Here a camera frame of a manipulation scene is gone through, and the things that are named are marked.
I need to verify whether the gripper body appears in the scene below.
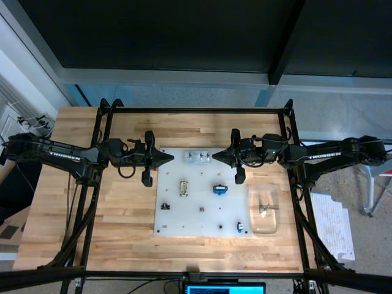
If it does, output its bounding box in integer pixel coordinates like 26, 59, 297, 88
230, 128, 264, 186
121, 130, 157, 187

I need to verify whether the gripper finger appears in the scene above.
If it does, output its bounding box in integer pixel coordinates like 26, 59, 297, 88
154, 157, 175, 171
155, 147, 175, 159
211, 156, 233, 168
211, 146, 233, 158

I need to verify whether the RJ45 connector with cable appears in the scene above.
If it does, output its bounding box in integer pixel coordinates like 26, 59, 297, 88
258, 200, 273, 219

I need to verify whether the white taskboard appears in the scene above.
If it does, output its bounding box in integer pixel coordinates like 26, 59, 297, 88
152, 146, 253, 238

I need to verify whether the clear acrylic block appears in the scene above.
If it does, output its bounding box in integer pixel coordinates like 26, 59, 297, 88
183, 149, 212, 165

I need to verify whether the clear plastic tub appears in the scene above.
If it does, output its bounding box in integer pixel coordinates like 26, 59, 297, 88
247, 184, 284, 239

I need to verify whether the white foam sheet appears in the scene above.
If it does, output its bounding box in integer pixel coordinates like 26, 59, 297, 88
310, 192, 356, 262

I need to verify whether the laptop screen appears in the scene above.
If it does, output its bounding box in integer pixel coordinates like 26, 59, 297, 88
183, 281, 266, 294

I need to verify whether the grey metal stand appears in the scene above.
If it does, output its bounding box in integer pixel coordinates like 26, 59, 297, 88
356, 165, 392, 218

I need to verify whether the flat brown cardboard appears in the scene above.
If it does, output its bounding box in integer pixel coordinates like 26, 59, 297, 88
0, 204, 33, 261

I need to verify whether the blue and black socket mount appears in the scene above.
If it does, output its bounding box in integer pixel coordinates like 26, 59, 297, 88
212, 183, 229, 197

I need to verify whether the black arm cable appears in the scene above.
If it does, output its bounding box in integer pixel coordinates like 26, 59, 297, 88
117, 164, 137, 179

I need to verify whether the black metal frame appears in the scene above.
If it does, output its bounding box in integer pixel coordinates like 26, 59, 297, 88
0, 97, 392, 294

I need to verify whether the black wall post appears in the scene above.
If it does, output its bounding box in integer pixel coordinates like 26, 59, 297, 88
268, 0, 307, 86

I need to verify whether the small black camera box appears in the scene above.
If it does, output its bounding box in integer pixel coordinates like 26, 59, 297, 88
186, 265, 205, 281

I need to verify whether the white cable bundle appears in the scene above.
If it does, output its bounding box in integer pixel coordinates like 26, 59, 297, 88
12, 113, 53, 130

